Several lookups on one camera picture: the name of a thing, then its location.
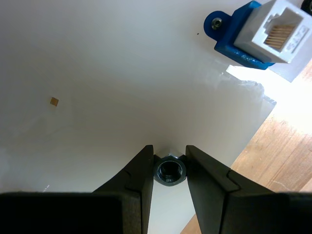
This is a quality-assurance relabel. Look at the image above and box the small blue printed mount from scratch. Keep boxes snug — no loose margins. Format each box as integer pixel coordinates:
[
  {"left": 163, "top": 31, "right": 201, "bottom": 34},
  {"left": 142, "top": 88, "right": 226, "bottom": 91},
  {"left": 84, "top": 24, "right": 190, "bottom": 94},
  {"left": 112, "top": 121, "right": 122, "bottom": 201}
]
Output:
[{"left": 203, "top": 0, "right": 276, "bottom": 71}]

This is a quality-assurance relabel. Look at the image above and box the silver mount screw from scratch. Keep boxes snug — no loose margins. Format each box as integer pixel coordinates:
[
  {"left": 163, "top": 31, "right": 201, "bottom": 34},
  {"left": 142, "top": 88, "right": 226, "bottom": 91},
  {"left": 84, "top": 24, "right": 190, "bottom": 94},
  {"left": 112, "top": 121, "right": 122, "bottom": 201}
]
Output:
[{"left": 211, "top": 17, "right": 223, "bottom": 30}]

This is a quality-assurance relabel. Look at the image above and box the white board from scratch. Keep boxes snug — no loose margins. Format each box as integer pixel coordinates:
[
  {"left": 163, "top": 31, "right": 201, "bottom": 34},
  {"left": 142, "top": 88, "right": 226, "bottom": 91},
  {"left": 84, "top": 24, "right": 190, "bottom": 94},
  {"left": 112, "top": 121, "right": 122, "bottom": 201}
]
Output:
[{"left": 0, "top": 0, "right": 312, "bottom": 234}]

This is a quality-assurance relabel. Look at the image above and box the white RJ45 socket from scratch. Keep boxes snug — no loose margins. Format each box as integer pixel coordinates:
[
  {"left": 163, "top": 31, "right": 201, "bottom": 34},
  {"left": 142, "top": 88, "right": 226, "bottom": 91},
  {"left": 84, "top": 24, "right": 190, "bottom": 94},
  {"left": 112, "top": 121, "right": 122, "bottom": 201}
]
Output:
[{"left": 233, "top": 0, "right": 312, "bottom": 64}]

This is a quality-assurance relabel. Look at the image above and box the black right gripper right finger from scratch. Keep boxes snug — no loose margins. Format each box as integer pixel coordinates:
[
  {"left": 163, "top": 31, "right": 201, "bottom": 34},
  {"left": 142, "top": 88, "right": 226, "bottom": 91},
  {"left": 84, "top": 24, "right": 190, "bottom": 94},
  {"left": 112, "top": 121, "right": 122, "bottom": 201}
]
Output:
[{"left": 186, "top": 145, "right": 312, "bottom": 234}]

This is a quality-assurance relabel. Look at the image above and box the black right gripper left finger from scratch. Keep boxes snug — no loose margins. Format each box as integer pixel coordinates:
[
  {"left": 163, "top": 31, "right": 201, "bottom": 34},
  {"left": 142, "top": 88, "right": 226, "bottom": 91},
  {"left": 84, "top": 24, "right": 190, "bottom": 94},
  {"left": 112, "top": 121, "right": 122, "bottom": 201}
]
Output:
[{"left": 0, "top": 145, "right": 155, "bottom": 234}]

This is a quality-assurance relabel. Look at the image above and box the silver M12 hex nut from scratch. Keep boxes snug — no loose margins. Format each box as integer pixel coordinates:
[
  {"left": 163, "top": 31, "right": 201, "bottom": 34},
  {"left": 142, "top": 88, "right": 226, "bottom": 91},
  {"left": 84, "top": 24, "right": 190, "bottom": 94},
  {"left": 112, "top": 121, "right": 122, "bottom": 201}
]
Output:
[{"left": 153, "top": 147, "right": 188, "bottom": 188}]

